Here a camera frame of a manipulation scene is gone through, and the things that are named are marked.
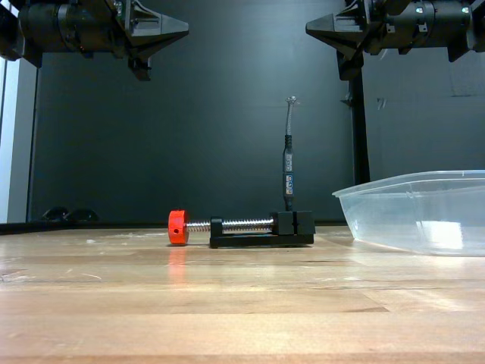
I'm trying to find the clear plastic container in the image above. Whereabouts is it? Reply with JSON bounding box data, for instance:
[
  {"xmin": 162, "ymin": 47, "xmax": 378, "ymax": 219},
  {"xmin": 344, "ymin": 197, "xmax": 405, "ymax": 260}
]
[{"xmin": 331, "ymin": 169, "xmax": 485, "ymax": 258}]

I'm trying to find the black arched frame bracket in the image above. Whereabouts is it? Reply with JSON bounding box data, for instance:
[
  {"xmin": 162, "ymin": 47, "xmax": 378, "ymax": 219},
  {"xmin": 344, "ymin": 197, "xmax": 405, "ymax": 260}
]
[
  {"xmin": 41, "ymin": 206, "xmax": 71, "ymax": 223},
  {"xmin": 64, "ymin": 208, "xmax": 100, "ymax": 223}
]

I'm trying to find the USB-C connector with braided cable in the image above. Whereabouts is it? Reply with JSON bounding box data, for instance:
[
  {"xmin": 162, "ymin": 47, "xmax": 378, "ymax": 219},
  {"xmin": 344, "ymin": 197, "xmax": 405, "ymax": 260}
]
[{"xmin": 281, "ymin": 95, "xmax": 299, "ymax": 212}]

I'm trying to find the black clamp with red knob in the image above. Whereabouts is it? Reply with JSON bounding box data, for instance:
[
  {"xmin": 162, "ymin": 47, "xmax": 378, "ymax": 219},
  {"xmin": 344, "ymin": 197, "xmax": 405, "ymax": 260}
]
[{"xmin": 167, "ymin": 209, "xmax": 316, "ymax": 250}]

